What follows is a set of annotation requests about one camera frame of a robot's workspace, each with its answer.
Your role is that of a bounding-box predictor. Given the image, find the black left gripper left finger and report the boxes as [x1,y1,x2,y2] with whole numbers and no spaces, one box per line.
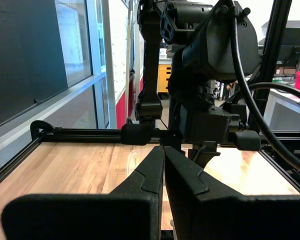
[1,146,164,240]

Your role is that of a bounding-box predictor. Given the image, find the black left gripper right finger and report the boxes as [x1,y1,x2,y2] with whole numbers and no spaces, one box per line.
[164,146,300,240]

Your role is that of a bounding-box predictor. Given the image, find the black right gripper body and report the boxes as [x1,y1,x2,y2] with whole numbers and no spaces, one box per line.
[121,123,261,153]

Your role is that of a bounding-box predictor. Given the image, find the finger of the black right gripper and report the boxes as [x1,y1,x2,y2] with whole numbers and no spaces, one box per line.
[193,147,206,168]
[204,149,218,168]

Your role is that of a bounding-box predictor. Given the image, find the clear plastic tub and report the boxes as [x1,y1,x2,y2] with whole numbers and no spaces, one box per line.
[126,149,151,177]

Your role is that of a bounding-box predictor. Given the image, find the orange drawer cabinet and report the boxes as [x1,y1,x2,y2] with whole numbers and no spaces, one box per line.
[158,64,172,94]

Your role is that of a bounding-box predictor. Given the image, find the white desk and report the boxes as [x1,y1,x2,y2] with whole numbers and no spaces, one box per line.
[263,87,300,126]

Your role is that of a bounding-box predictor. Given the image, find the black computer monitor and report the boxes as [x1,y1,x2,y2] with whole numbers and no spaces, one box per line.
[277,27,300,66]

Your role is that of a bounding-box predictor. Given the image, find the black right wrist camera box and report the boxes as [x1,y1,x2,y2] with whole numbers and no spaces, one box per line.
[179,103,241,146]

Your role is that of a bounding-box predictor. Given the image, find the black aluminium frame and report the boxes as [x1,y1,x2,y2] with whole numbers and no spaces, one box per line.
[0,0,300,196]

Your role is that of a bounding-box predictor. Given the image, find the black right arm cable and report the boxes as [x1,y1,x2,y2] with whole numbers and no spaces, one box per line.
[214,0,300,176]

